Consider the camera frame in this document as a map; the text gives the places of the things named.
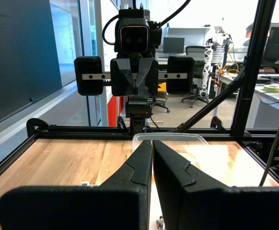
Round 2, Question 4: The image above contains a black metal frame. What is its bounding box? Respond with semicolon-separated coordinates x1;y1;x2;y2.
0;0;279;190

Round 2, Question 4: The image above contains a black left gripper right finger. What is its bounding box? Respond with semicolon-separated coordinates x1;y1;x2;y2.
153;139;279;230

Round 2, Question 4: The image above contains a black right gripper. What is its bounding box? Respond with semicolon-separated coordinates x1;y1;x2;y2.
74;52;195;97

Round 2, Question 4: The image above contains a green tape roll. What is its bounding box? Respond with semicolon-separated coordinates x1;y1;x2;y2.
263;83;279;92

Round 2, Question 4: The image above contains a black chair base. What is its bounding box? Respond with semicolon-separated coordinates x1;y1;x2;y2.
148;94;171;114

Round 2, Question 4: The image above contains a white and black robot model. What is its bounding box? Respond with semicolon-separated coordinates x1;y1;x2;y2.
201;25;233;96

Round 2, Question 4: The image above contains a clear plastic tub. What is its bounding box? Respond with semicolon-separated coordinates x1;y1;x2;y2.
131;133;209;168

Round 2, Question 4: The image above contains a white shelf unit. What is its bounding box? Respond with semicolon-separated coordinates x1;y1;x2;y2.
165;25;213;59

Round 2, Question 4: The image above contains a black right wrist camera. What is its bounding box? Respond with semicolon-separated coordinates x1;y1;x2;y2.
115;18;151;54

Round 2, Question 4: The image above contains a small metal connector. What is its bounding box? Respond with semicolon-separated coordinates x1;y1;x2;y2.
156;215;166;230

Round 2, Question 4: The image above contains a dark grey monitor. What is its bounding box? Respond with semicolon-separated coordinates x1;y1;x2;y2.
162;37;185;55

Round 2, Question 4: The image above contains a white desk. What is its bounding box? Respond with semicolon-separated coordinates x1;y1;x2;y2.
217;71;279;130

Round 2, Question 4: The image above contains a black office chair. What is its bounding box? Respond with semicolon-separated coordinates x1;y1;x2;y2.
181;45;212;108

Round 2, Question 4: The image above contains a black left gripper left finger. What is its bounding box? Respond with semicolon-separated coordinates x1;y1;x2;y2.
0;139;153;230

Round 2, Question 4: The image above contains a red cabinet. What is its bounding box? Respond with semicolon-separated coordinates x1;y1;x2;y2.
107;94;125;127

